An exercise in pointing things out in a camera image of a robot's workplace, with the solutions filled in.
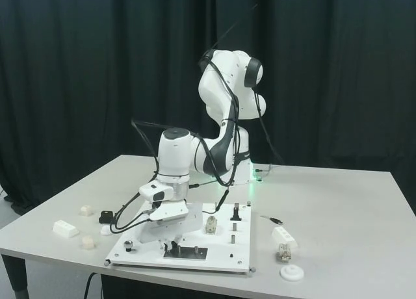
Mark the black upright plug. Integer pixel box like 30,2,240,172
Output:
229,202,243,222

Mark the white task board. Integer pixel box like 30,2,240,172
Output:
104,200,256,271

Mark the black curtain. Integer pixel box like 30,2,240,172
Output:
0,0,416,203

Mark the black D-SUB plug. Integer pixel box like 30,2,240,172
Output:
97,210,115,224

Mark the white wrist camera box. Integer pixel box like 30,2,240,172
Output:
138,181,175,203

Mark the flat white mounting plate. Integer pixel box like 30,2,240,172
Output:
148,198,190,222

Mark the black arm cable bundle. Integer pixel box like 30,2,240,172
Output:
131,48,285,196

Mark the black cable under table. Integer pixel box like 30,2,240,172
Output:
84,272,99,299

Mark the black plug with metal tip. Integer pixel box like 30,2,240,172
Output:
259,214,284,225

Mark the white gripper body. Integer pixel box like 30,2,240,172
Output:
139,203,205,245

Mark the white large gear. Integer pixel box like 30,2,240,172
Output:
279,264,306,284

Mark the grey cable at arm foot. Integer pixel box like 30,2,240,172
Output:
254,163,273,182

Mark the beige rectangular plug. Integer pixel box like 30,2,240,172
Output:
274,242,293,265
203,215,219,235

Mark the white long peg holder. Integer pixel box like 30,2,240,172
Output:
271,226,298,248
52,219,80,239

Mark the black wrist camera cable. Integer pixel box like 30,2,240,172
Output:
109,194,157,234

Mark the thin black rod on wire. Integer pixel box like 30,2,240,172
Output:
215,186,231,213

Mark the black table leg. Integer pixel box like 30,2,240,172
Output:
0,248,27,299

